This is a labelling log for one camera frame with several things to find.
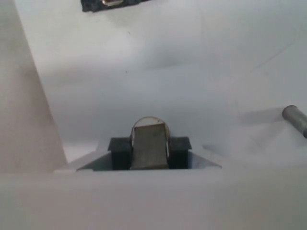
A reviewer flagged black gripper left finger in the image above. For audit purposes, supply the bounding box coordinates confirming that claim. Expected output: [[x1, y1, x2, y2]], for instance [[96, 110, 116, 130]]
[[76, 137, 132, 172]]

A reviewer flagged thin metal round peg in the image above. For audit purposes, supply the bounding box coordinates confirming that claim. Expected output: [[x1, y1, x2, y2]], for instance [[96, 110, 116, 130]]
[[282, 104, 307, 139]]

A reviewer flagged white task board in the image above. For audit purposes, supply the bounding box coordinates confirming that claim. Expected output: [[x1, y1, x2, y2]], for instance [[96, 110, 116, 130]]
[[9, 0, 307, 174]]

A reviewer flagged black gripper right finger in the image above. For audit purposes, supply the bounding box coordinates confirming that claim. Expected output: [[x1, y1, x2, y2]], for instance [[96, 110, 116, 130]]
[[167, 136, 223, 171]]

